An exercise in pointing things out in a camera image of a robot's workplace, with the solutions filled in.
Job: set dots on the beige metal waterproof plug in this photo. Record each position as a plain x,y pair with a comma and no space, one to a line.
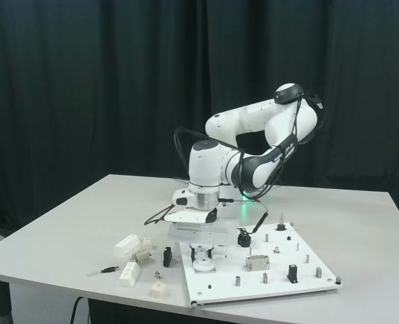
141,256

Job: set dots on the long white peg holder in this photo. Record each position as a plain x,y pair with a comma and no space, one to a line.
126,246
130,275

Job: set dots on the small white camera box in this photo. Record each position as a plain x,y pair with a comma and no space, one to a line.
180,198

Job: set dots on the metal bolt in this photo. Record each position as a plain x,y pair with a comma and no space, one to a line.
281,222

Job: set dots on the black D-SUB plug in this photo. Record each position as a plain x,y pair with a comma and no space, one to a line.
167,257

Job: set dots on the small white holder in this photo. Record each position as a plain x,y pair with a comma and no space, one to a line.
146,243
158,291

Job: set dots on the white medium gear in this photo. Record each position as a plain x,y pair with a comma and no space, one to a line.
202,252

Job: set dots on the black Ethernet plug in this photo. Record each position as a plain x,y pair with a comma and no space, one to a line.
109,270

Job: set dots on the white large gear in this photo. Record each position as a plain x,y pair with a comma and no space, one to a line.
205,266

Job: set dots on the black USB plug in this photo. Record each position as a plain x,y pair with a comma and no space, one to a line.
293,272

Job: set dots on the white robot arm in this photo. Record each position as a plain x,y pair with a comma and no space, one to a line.
287,118

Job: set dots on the white task board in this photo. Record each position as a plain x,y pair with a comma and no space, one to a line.
253,290

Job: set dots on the black box under table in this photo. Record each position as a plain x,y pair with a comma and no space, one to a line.
135,312

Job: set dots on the metal square peg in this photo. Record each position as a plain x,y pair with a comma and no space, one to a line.
318,272
264,278

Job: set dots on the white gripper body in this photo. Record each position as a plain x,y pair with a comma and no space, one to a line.
199,236

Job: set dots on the black curtain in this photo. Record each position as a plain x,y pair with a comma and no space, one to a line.
84,84

